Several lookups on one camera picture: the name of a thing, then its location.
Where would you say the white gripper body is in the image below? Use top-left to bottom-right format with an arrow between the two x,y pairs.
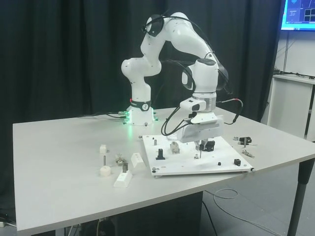
177,115 -> 225,144

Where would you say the white square peg holder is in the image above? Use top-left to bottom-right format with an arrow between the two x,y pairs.
113,171 -> 134,189

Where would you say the white task board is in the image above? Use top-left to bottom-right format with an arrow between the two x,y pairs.
141,134 -> 255,178

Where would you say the white slanted holder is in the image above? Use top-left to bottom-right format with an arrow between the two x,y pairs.
130,152 -> 144,169

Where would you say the white cabinet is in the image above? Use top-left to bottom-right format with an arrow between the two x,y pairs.
264,73 -> 315,144

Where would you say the grey table leg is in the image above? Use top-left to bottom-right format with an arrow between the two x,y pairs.
287,159 -> 310,236

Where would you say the blue screen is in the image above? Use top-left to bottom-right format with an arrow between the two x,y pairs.
280,0 -> 315,32

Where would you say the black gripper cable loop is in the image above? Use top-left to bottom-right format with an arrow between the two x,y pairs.
160,105 -> 195,138

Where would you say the black rod on wire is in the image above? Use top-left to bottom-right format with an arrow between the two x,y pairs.
220,97 -> 245,124

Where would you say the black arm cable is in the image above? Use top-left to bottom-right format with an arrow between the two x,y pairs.
143,13 -> 234,95

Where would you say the grey floor cable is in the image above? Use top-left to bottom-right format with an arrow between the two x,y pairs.
212,188 -> 294,236

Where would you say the black base cable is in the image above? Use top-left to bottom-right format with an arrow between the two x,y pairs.
83,111 -> 131,119

